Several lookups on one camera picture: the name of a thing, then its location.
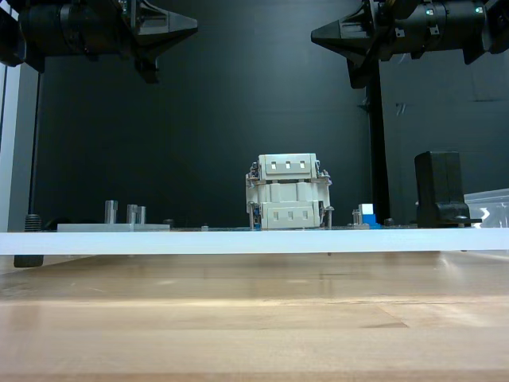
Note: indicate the clear plastic tub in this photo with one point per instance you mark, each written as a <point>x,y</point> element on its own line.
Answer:
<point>491,215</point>

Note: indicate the black vertical post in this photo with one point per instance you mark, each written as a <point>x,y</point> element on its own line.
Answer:
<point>378,159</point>

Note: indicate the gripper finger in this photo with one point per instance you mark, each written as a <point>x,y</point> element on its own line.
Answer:
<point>342,47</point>
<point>344,28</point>
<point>175,22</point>
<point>163,40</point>

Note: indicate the beige connector socket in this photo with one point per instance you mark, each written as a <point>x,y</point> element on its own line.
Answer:
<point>290,215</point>

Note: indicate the white task board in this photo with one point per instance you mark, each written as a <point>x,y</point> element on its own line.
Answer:
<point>238,240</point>

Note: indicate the small black connector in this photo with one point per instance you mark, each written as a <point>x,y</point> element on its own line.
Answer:
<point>437,187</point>

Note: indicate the grey metal plate with pegs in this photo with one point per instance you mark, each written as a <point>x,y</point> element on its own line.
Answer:
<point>111,227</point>

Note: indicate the grey HAN10E connector insert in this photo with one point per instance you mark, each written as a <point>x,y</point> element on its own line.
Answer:
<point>286,169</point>

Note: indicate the black board foot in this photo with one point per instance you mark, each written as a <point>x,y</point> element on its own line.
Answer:
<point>28,260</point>

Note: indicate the blue and white clamp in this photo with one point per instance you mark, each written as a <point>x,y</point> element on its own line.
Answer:
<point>368,218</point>

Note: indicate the black screw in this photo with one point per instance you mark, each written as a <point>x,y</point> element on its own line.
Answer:
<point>33,223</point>

